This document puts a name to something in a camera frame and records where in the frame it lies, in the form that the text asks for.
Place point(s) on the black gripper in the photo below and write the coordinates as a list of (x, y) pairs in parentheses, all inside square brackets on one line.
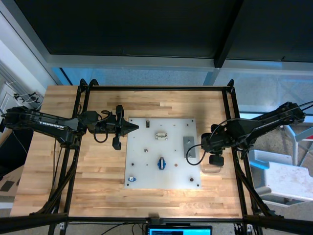
[(215, 147), (118, 127)]

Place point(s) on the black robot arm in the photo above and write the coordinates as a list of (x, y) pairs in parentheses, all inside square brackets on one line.
[(49, 124), (256, 127)]

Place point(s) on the white taskboard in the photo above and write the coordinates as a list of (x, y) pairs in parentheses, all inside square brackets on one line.
[(166, 176)]

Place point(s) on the small black socket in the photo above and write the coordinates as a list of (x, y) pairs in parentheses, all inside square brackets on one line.
[(147, 124)]

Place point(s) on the clear plastic tub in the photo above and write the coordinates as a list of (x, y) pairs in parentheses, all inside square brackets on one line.
[(210, 170)]

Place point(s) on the grey metal plate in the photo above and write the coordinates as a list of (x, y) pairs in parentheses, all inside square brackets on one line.
[(188, 147)]

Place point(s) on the beige connector housing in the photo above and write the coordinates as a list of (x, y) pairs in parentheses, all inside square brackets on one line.
[(161, 136)]

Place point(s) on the blue round holder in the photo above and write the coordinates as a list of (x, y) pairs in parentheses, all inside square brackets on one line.
[(158, 164)]

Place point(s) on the white step stool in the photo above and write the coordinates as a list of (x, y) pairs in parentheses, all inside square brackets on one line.
[(281, 176)]

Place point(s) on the laptop screen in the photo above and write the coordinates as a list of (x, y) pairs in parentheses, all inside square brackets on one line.
[(178, 230)]

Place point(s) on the cardboard box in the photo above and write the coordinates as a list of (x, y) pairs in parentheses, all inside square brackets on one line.
[(9, 181)]

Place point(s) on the black aluminium frame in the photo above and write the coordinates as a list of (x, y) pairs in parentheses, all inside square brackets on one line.
[(156, 87)]

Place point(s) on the blue square mount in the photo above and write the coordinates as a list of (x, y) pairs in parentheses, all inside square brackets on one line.
[(128, 180)]

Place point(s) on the small black table camera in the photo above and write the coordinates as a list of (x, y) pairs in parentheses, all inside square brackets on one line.
[(154, 218)]

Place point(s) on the black wall post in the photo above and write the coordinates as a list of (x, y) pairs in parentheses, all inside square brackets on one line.
[(227, 36)]

